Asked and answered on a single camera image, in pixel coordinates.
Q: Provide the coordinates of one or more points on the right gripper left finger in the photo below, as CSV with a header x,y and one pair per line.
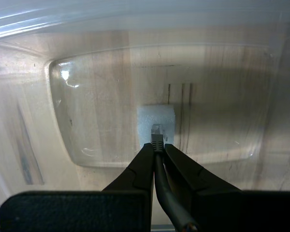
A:
x,y
87,210

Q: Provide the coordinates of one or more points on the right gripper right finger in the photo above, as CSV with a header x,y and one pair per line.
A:
x,y
232,210

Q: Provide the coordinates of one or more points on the clear plastic container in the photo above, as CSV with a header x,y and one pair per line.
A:
x,y
87,108

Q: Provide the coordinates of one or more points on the white foam pad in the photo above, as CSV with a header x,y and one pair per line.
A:
x,y
147,118

